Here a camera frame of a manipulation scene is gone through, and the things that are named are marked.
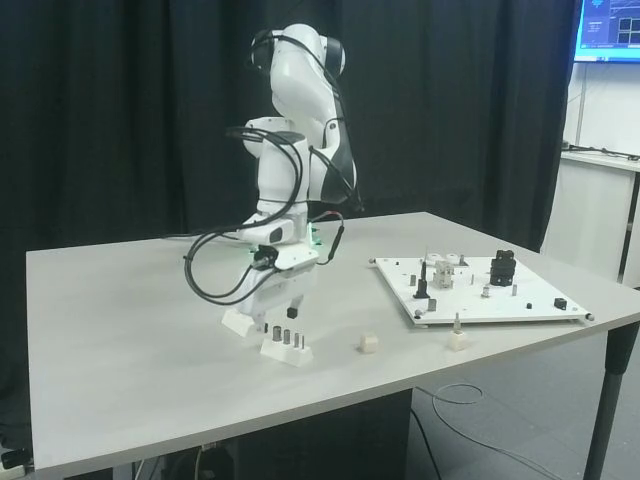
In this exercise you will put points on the white round peg holder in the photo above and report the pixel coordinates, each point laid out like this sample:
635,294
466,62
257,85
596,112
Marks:
287,356

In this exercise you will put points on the black box under table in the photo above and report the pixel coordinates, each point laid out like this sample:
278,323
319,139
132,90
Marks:
310,440

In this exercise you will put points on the blue screen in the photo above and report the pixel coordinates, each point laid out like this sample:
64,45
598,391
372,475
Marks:
610,30

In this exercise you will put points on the white gear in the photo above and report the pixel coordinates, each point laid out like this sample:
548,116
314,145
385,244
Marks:
454,259

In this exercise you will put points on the white cabinet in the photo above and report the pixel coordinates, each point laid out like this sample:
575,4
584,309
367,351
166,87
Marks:
590,210

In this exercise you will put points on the small white cube holder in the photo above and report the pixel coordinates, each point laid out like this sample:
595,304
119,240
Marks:
368,343

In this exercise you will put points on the black D-SUB plug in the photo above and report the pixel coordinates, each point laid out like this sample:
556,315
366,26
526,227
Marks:
501,270

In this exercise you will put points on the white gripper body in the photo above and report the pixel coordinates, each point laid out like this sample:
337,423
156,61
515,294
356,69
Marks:
280,292

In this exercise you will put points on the black table leg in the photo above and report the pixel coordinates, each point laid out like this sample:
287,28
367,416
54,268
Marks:
607,390

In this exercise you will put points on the small metal round peg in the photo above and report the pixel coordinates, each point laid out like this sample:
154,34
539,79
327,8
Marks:
296,340

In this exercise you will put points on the small white bolt holder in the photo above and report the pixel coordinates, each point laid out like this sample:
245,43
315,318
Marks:
457,341

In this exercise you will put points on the metal BNC plug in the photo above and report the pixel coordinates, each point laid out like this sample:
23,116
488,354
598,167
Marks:
485,291

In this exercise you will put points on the black curtain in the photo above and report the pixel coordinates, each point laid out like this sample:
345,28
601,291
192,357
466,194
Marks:
100,100

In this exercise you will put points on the large metal round peg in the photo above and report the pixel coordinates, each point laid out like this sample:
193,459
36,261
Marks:
276,334

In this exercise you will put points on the medium metal round peg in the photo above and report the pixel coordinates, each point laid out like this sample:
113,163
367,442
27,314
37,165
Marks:
287,336

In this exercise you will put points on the small black plug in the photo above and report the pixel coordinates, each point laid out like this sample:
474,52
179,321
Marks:
560,302

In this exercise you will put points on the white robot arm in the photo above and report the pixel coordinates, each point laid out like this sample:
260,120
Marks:
290,100

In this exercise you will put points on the white task board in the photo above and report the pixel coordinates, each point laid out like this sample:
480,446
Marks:
500,310

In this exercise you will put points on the metal bolt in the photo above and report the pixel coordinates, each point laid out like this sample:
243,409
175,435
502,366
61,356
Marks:
457,322

